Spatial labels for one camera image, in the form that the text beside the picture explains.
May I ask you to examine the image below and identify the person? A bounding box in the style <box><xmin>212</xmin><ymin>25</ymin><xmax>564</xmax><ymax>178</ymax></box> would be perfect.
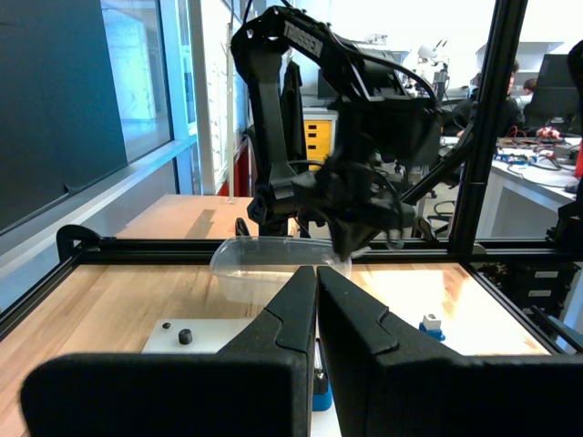
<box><xmin>455</xmin><ymin>58</ymin><xmax>526</xmax><ymax>137</ymax></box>
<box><xmin>521</xmin><ymin>77</ymin><xmax>539</xmax><ymax>125</ymax></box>

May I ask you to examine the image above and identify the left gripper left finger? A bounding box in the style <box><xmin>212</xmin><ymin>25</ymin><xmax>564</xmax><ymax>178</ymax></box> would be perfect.
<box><xmin>19</xmin><ymin>266</ymin><xmax>319</xmax><ymax>437</ymax></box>

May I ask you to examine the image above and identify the white task board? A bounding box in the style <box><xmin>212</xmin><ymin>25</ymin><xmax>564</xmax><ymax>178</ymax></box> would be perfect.
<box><xmin>141</xmin><ymin>317</ymin><xmax>548</xmax><ymax>437</ymax></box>

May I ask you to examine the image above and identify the black frame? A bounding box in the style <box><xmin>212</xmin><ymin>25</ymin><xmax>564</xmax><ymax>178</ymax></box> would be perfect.
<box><xmin>0</xmin><ymin>0</ymin><xmax>583</xmax><ymax>357</ymax></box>

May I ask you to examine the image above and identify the yellow drawer cabinet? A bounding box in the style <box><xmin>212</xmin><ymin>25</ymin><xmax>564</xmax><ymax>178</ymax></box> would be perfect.
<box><xmin>303</xmin><ymin>107</ymin><xmax>341</xmax><ymax>173</ymax></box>

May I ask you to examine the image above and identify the white desk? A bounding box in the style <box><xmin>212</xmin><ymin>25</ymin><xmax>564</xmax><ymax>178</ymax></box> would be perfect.
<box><xmin>476</xmin><ymin>135</ymin><xmax>583</xmax><ymax>239</ymax></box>

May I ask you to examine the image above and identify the clear plastic container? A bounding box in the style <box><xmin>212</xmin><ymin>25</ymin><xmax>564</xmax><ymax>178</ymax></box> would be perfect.
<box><xmin>210</xmin><ymin>235</ymin><xmax>353</xmax><ymax>307</ymax></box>

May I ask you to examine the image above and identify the beige many-pin connector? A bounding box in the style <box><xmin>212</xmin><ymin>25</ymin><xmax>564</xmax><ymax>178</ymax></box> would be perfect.
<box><xmin>313</xmin><ymin>340</ymin><xmax>327</xmax><ymax>381</ymax></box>

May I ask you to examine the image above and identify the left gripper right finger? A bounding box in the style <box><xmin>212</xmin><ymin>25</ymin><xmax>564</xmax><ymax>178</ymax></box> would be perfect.
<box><xmin>317</xmin><ymin>265</ymin><xmax>583</xmax><ymax>437</ymax></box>

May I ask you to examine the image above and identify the black computer monitor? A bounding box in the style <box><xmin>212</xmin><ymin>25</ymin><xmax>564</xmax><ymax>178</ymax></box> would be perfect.
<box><xmin>529</xmin><ymin>53</ymin><xmax>578</xmax><ymax>120</ymax></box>

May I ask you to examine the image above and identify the window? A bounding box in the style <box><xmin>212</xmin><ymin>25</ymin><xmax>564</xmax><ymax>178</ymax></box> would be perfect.
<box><xmin>98</xmin><ymin>0</ymin><xmax>175</xmax><ymax>164</ymax></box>

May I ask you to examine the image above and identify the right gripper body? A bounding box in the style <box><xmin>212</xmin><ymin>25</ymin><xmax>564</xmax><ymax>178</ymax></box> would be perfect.
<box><xmin>296</xmin><ymin>154</ymin><xmax>416</xmax><ymax>242</ymax></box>

